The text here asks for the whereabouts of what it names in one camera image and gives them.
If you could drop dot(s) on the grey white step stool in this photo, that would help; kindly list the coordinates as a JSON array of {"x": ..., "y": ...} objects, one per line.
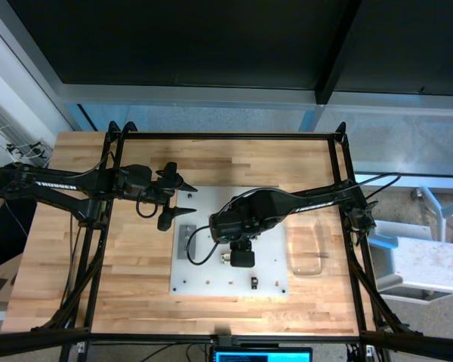
[{"x": 426, "y": 264}]

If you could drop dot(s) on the small black connector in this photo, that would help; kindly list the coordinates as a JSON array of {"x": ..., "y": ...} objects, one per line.
[{"x": 253, "y": 283}]

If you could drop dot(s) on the laptop screen blue edge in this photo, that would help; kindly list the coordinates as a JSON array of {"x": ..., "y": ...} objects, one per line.
[{"x": 260, "y": 355}]

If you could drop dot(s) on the white plastic board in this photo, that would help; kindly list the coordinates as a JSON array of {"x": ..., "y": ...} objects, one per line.
[{"x": 211, "y": 279}]

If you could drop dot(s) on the white corner bracket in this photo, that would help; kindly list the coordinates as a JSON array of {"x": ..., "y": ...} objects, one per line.
[
  {"x": 370, "y": 350},
  {"x": 81, "y": 347}
]

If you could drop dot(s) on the clear plastic tub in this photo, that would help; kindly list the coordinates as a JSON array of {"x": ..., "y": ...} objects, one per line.
[{"x": 306, "y": 268}]

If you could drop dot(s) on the pale blue metal stand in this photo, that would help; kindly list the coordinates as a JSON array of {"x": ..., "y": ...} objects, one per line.
[{"x": 436, "y": 211}]

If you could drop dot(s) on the grey HAN10E hub socket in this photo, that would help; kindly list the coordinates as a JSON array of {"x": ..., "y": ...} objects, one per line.
[{"x": 225, "y": 258}]

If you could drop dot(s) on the black aluminium frame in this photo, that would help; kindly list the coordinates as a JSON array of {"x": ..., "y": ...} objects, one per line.
[{"x": 356, "y": 271}]

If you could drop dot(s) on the grey metal bar block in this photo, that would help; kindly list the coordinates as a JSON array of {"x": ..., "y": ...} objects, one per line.
[{"x": 184, "y": 245}]

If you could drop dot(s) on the black camera bracket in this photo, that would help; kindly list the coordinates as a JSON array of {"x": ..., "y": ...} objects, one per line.
[{"x": 223, "y": 339}]

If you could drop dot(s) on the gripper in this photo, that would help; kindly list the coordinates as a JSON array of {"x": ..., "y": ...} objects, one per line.
[
  {"x": 242, "y": 259},
  {"x": 170, "y": 171}
]

